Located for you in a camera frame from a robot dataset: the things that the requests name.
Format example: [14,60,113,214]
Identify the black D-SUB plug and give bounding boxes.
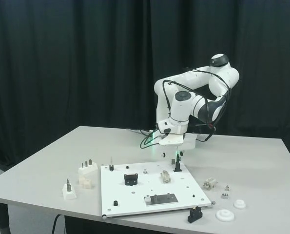
[187,206,204,223]

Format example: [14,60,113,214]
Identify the black curtains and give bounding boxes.
[0,0,290,169]

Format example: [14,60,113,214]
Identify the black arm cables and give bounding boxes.
[161,66,233,127]

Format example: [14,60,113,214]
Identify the white task board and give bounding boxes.
[99,162,213,218]

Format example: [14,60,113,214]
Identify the black Ethernet plug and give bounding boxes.
[174,152,184,172]

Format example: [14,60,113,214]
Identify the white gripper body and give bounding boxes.
[176,134,197,150]

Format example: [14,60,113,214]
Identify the beige waterproof plug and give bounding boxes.
[203,178,219,191]

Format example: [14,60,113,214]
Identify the black cable under table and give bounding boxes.
[52,214,66,234]

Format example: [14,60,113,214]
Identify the white three-peg holder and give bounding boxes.
[77,163,98,176]

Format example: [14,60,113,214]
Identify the white large gear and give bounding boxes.
[215,209,235,222]

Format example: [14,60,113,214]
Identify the black base cable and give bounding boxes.
[125,127,160,149]

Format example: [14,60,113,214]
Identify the dark under-table panel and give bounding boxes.
[64,215,145,234]

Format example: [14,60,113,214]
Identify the white medium gear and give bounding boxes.
[233,199,247,210]

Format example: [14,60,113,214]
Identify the white wedge peg holder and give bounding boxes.
[61,185,77,201]

